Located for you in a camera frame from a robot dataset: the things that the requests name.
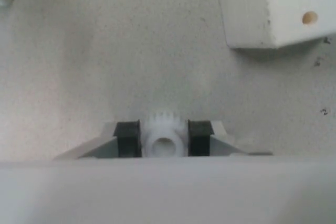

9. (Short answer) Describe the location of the empty white peg holder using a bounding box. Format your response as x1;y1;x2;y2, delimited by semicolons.
215;0;336;50

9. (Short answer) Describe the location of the white small gear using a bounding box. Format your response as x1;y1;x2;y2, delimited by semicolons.
141;111;185;158

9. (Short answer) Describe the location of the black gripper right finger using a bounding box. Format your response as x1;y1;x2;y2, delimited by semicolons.
187;119;274;157

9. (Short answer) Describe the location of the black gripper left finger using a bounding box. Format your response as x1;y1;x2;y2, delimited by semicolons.
53;119;143;160

